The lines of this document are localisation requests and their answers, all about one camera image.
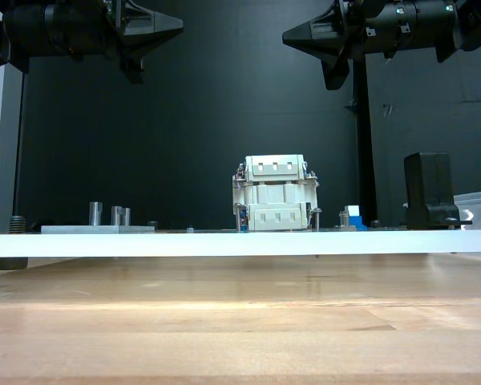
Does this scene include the grey HAN10E connector insert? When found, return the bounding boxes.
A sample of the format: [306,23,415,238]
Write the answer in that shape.
[232,155,320,189]

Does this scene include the grey connector base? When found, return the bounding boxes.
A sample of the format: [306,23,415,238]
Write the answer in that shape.
[232,183,323,233]

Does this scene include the black socket block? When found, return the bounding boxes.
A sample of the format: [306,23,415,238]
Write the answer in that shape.
[402,152,474,231]

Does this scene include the grey metal plate with posts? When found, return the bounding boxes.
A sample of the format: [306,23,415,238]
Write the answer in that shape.
[39,201,156,235]

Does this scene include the black threaded standoff screw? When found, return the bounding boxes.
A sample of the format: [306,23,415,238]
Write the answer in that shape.
[8,215,28,235]

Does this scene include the white task board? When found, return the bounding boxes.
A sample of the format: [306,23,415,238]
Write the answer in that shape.
[0,228,481,258]

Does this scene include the black board foot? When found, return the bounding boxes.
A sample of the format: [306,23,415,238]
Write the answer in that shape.
[0,257,30,271]

